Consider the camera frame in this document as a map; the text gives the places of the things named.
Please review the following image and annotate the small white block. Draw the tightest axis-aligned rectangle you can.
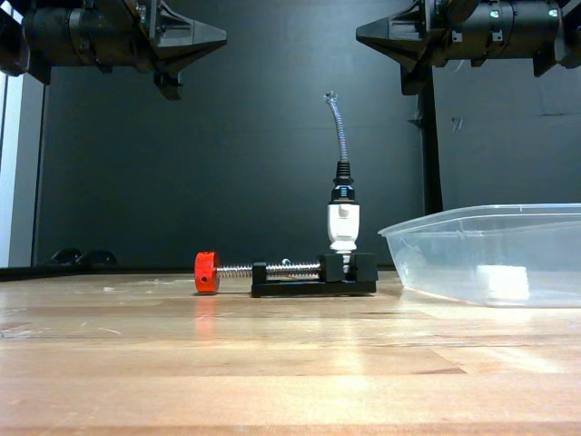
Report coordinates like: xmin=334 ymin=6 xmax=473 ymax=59
xmin=476 ymin=265 xmax=530 ymax=301

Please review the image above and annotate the black table frame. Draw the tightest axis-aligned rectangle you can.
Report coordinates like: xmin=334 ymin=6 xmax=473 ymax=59
xmin=0 ymin=247 xmax=255 ymax=282

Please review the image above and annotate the clear plastic tub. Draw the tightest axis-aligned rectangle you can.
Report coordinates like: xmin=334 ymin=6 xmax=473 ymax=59
xmin=377 ymin=203 xmax=581 ymax=310

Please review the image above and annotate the black plug with braided cable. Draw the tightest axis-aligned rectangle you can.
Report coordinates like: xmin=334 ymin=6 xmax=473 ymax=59
xmin=322 ymin=90 xmax=356 ymax=206

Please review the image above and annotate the black vise with red knob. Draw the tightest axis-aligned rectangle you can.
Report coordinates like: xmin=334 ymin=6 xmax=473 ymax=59
xmin=193 ymin=250 xmax=379 ymax=300

